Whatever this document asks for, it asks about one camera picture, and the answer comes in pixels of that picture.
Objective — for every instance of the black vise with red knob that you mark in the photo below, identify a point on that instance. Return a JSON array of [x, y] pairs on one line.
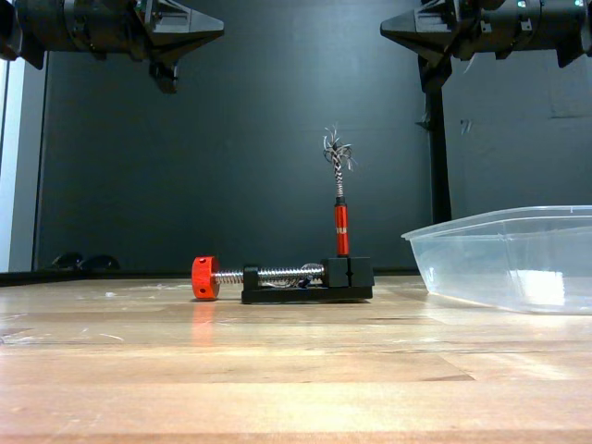
[[296, 289]]

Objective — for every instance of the clear plastic tub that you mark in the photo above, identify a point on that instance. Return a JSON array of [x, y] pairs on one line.
[[462, 263]]

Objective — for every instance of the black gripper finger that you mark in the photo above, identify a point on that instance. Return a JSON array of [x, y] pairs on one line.
[[180, 44], [199, 23], [423, 44], [405, 23]]

